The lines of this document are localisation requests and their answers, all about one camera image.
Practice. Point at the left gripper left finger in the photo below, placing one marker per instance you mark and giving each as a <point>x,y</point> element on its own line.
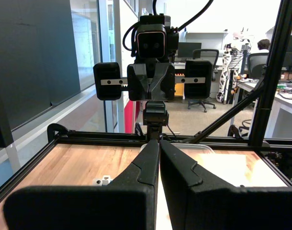
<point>76,210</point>

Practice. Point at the black office chair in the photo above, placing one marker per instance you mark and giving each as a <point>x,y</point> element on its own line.
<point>256,62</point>
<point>205,54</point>

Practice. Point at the person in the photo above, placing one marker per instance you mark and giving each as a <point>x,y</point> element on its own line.
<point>263,45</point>

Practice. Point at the clear plastic tub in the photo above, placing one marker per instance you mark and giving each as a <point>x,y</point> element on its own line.
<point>203,147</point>

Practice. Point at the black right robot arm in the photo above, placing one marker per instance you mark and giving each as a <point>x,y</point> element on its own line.
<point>155,115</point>

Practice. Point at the small white bracket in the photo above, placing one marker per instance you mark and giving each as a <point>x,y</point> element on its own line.
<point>105,178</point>

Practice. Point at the black aluminium frame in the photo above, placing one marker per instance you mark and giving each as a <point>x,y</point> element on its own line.
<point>271,72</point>

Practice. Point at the yellow box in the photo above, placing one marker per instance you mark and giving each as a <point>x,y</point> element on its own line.
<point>179,91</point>

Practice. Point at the white patterned humanoid figure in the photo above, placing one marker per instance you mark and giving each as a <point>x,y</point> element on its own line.
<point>228,60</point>

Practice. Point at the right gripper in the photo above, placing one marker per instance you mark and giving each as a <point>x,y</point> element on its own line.
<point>107,72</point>

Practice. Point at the red panel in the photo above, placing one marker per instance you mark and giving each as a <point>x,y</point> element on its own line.
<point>130,115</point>

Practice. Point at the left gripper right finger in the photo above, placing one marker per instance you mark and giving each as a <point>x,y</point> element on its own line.
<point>232,210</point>

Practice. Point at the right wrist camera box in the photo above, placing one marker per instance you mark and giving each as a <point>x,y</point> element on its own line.
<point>150,44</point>

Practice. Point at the white office desk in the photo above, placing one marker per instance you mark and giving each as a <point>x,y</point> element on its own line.
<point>289,103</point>

